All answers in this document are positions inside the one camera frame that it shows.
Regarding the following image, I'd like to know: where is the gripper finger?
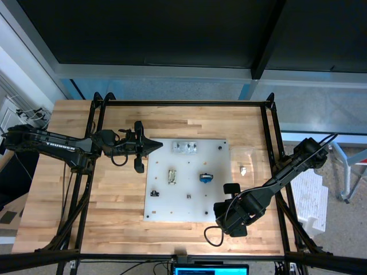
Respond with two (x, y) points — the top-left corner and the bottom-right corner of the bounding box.
(142, 136), (163, 147)
(142, 144), (163, 158)

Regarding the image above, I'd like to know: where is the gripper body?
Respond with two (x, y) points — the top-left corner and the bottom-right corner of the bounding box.
(120, 120), (145, 174)
(223, 183), (249, 238)

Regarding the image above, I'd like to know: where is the white taskboard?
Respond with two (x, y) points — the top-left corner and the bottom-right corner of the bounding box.
(142, 138), (235, 223)

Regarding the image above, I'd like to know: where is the clear plastic tub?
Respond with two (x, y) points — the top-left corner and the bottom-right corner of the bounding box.
(229, 146), (257, 191)

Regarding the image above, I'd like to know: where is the silver block with posts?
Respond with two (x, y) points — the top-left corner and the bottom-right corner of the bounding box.
(171, 140), (199, 155)

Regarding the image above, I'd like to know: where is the white foam block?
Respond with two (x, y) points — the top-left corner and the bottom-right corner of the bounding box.
(291, 168), (329, 237)

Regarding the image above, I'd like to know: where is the laptop screen with blue edge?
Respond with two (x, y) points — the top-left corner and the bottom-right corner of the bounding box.
(171, 263), (249, 275)

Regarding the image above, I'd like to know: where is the power strip with plugs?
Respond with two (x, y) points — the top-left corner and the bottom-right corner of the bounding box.
(14, 107), (51, 127)

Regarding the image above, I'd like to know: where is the grey metal stand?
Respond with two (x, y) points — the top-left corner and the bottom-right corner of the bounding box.
(329, 142), (367, 204)

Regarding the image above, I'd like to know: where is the cardboard box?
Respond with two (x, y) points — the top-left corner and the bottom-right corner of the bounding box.
(0, 191), (29, 246)

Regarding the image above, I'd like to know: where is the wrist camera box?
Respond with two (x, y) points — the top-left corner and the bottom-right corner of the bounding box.
(214, 201), (230, 226)

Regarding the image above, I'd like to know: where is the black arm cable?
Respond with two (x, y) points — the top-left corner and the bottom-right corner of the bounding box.
(204, 194), (250, 247)
(110, 148), (129, 167)

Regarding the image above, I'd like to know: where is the black low camera mount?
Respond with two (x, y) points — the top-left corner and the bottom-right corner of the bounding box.
(175, 248), (189, 263)

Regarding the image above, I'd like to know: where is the black wall post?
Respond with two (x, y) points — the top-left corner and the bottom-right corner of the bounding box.
(251, 0), (287, 80)

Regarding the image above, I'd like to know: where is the black aluminium frame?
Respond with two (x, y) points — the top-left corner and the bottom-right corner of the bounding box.
(0, 91), (367, 275)

